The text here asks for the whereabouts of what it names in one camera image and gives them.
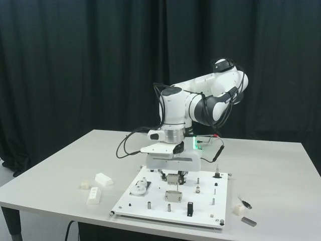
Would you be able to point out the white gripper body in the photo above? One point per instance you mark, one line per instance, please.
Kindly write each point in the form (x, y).
(173, 163)

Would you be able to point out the grey waterproof plug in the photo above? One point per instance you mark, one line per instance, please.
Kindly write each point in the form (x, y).
(173, 179)

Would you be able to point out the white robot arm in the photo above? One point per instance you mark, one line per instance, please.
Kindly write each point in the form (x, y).
(222, 85)

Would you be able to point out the metal BNC plug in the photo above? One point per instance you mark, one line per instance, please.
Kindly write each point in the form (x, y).
(198, 189)

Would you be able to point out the white medium gear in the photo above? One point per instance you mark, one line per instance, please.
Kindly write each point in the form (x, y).
(143, 181)

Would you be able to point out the white large gear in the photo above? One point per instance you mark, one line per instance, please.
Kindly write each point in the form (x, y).
(138, 190)

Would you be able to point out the small metal square peg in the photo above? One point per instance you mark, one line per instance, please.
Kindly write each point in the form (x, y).
(169, 208)

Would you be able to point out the metal round peg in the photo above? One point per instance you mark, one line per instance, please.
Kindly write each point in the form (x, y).
(149, 205)

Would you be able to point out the black upright plug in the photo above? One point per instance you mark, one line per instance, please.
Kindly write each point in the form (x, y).
(190, 208)

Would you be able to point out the metal bolt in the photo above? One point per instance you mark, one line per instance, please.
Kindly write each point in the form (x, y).
(217, 172)

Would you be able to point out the white task board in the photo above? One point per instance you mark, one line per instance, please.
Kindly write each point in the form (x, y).
(173, 212)

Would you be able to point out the thin black rod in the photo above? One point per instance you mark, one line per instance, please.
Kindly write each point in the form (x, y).
(218, 153)

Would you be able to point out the small red tag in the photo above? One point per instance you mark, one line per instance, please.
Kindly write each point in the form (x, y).
(214, 135)

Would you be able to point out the white wedge-shaped holder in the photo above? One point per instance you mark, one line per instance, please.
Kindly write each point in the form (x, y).
(103, 179)

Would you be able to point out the small white plug holder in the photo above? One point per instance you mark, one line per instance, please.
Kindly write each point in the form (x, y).
(238, 209)

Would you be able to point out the black USB plug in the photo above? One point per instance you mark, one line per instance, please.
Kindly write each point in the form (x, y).
(247, 204)

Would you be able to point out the white holder with holes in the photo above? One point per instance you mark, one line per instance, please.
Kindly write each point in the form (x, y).
(93, 196)

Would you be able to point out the small white cube holder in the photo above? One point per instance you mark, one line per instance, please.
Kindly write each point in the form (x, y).
(85, 184)

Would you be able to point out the black curtain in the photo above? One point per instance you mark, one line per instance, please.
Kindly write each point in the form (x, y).
(75, 62)

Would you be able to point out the dark table leg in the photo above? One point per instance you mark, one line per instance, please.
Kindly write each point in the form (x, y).
(11, 223)

